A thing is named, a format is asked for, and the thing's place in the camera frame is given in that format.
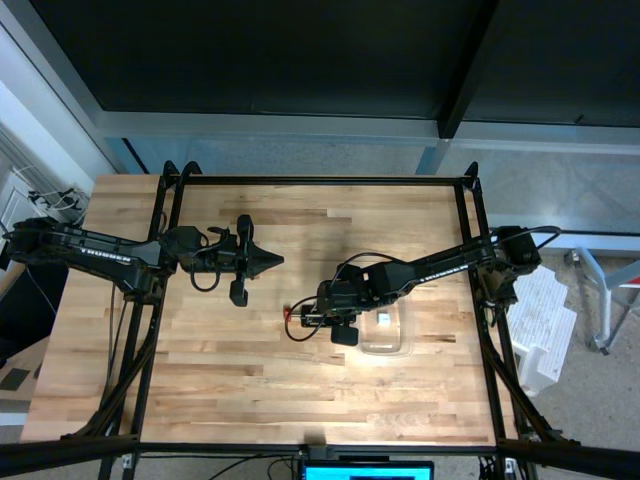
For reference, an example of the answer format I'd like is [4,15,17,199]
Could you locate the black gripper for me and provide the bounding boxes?
[214,214,285,307]
[330,309,360,347]

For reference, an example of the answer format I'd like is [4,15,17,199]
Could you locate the black clamp fixture base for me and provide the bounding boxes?
[299,302,335,330]

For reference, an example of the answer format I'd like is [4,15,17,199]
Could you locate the clear plastic tub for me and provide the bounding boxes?
[355,295,415,357]

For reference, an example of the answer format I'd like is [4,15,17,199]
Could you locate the blue laptop screen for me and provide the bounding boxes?
[299,460,435,480]

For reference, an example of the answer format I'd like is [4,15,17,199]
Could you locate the white stepped foam block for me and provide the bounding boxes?
[505,264,577,399]

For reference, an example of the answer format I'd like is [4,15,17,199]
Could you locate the brown cardboard box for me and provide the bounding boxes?
[0,335,52,401]

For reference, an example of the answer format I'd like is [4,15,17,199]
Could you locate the grey metal wheeled stand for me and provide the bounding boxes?
[564,246,640,357]

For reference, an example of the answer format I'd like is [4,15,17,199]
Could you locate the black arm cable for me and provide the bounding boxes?
[188,227,232,294]
[283,251,401,343]

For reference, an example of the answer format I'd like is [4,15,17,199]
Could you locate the black aluminium table frame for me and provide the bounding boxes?
[0,159,640,480]

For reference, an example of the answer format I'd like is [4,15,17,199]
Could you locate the black low camera box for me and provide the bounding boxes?
[298,433,337,462]

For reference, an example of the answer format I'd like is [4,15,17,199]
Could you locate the tangled black white cables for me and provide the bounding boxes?
[25,185,90,217]

